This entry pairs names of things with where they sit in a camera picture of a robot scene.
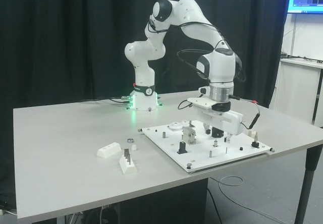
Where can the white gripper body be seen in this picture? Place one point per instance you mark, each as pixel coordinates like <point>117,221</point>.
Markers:
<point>227,123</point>

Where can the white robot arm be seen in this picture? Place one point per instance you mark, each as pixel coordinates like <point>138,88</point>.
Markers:
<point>214,65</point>

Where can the metal hex bolt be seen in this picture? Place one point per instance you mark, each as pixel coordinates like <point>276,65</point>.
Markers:
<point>129,140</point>

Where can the white task board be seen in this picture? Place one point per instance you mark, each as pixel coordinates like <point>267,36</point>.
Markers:
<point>202,158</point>

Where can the white large gear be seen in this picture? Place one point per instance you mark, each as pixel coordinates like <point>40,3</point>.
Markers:
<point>175,126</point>

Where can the white small gear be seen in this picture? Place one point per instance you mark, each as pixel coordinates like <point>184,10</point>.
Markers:
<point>134,147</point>

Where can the white cabinet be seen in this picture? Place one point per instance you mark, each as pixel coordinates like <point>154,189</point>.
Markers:
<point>295,90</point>

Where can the metal square peg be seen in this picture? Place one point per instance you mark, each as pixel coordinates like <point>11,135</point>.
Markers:
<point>126,153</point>
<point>129,158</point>

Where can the white holder with pegs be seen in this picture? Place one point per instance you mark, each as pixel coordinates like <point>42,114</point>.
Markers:
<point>128,168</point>

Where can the black table leg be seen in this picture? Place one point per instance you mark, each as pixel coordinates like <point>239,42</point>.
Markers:
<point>308,183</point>

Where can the white empty peg holder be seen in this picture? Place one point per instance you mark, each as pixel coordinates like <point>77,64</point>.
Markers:
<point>108,150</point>

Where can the black curtain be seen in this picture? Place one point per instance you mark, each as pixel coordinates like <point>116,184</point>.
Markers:
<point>63,45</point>

